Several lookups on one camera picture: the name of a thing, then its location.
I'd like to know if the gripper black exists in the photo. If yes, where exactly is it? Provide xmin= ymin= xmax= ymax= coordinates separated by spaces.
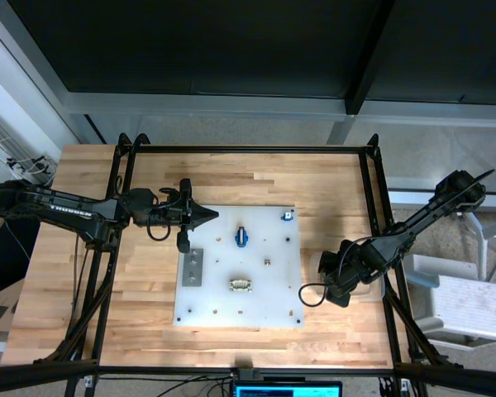
xmin=317 ymin=247 xmax=371 ymax=309
xmin=159 ymin=178 xmax=220 ymax=255

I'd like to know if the large blue connector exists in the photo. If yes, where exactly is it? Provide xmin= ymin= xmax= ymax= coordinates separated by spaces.
xmin=232 ymin=225 xmax=250 ymax=248

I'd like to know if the clear plastic tub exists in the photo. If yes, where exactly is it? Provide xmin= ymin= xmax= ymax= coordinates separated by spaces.
xmin=309 ymin=251 xmax=386 ymax=303

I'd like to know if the grey metal plate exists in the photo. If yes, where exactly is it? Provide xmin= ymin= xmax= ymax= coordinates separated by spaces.
xmin=181 ymin=247 xmax=205 ymax=287

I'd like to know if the white mounting board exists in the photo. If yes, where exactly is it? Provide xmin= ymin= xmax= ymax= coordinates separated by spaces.
xmin=172 ymin=204 xmax=306 ymax=328

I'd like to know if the blue-edged laptop screen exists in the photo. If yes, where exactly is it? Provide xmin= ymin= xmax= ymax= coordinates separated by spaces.
xmin=230 ymin=380 xmax=343 ymax=397

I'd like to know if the white plastic step stool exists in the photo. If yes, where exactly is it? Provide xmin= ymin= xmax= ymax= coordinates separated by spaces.
xmin=408 ymin=251 xmax=496 ymax=352

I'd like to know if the brown cardboard box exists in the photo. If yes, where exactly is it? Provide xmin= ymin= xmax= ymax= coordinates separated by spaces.
xmin=0 ymin=276 xmax=26 ymax=332

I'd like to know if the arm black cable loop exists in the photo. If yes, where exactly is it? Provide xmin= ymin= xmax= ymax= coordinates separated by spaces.
xmin=298 ymin=282 xmax=329 ymax=308
xmin=146 ymin=214 xmax=173 ymax=242

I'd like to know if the black metal frame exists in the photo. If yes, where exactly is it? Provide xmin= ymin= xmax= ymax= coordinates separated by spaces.
xmin=0 ymin=132 xmax=496 ymax=397

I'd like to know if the small black camera mount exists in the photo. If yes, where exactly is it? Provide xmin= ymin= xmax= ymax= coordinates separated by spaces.
xmin=233 ymin=359 xmax=260 ymax=380

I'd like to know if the white cable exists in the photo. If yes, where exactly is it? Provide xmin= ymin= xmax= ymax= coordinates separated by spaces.
xmin=7 ymin=156 xmax=46 ymax=173

